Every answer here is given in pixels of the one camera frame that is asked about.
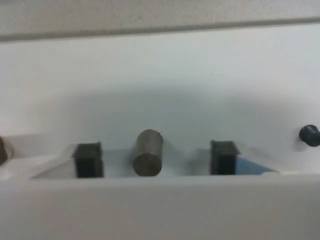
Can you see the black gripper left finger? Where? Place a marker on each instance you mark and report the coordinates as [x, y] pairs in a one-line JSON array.
[[88, 160]]

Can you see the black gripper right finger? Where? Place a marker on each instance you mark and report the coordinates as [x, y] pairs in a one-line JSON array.
[[222, 160]]

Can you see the thick metal round peg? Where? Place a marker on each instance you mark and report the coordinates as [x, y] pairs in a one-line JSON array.
[[148, 152]]

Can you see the black tall connector block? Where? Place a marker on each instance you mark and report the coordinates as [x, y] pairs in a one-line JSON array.
[[311, 136]]

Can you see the white task board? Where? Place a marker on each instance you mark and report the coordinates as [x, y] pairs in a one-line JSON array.
[[160, 75]]

